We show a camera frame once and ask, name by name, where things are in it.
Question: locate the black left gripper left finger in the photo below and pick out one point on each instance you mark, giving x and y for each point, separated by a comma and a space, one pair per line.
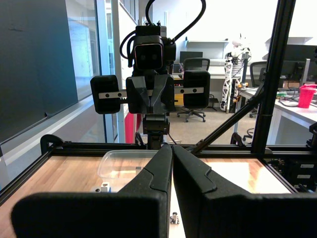
99, 215

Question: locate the clear plastic tub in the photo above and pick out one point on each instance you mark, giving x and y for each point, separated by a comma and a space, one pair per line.
111, 163

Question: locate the black aluminium frame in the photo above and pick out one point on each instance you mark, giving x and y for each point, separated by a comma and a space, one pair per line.
81, 148

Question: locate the white red partition panel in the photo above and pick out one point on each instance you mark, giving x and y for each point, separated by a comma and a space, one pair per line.
128, 129

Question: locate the white office desk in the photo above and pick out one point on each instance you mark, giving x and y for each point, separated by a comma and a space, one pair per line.
287, 111

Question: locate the yellow drawer cabinet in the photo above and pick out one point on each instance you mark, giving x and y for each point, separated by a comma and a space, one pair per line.
179, 100

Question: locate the black footrest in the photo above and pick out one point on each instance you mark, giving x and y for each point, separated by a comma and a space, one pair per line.
214, 100

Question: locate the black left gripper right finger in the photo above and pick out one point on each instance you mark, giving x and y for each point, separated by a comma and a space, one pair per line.
247, 218

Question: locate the black computer monitor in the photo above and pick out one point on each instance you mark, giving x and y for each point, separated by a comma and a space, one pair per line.
190, 55
302, 50

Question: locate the white wall shelf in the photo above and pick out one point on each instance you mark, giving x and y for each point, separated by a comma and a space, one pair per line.
210, 45

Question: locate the blue white clamp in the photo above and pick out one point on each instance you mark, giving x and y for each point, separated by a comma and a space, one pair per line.
105, 186

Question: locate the small metal screw terminal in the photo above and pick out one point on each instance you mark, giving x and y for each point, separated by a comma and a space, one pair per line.
174, 218

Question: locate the white lattice humanoid robot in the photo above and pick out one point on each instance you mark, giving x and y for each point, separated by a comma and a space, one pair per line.
229, 86

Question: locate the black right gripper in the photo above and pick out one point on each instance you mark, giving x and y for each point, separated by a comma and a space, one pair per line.
105, 84

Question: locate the red plastic cup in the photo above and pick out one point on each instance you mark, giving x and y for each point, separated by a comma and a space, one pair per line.
306, 96

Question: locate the black labelled control box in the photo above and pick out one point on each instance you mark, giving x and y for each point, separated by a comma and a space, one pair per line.
292, 173

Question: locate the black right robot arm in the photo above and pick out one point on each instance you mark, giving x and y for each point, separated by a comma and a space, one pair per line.
156, 126

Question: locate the black mesh office chair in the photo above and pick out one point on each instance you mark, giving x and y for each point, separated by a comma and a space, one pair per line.
257, 74
198, 65

